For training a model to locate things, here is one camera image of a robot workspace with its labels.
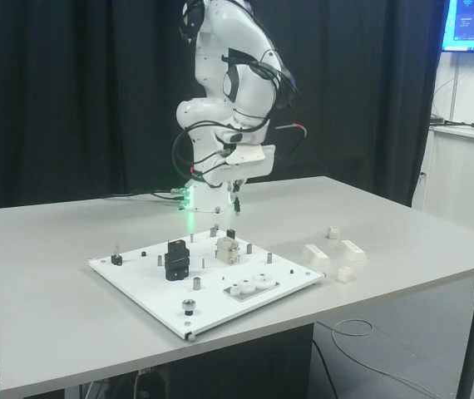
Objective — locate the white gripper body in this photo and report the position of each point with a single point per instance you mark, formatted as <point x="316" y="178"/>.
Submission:
<point x="245" y="169"/>

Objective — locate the black USB plug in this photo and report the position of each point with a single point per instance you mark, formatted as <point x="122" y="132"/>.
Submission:
<point x="237" y="206"/>

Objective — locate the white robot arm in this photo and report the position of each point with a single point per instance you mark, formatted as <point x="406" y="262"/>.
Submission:
<point x="216" y="50"/>

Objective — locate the beige Ethernet plug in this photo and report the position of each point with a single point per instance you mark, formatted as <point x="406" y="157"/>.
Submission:
<point x="225" y="251"/>

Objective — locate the black D-SUB plug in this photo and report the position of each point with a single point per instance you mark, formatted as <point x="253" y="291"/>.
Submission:
<point x="176" y="259"/>

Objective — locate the white large gear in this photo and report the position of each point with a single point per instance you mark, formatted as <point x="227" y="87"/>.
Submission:
<point x="263" y="280"/>

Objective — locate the white medium gear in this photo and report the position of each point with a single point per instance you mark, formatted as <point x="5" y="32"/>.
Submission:
<point x="245" y="285"/>

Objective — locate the white small gear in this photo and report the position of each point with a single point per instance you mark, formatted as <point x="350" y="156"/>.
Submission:
<point x="234" y="288"/>

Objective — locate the metal round peg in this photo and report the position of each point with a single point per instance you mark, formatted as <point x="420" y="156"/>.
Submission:
<point x="197" y="284"/>

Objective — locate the long white holder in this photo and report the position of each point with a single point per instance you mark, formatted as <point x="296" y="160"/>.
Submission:
<point x="354" y="250"/>
<point x="316" y="257"/>

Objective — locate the small white holder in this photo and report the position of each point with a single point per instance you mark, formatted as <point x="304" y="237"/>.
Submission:
<point x="344" y="273"/>
<point x="334" y="232"/>

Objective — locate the metal BNC plug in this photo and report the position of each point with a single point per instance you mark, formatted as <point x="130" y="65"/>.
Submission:
<point x="187" y="306"/>

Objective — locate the white task board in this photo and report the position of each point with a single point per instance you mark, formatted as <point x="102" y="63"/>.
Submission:
<point x="145" y="287"/>

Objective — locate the black block with pin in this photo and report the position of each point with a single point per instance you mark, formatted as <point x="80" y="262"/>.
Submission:
<point x="116" y="260"/>

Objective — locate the black box under table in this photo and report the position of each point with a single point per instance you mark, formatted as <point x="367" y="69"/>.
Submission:
<point x="237" y="365"/>

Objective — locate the black curtain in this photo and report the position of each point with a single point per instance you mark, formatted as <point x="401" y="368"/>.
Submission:
<point x="75" y="95"/>

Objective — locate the white cabinet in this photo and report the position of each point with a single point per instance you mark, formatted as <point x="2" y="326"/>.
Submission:
<point x="457" y="178"/>

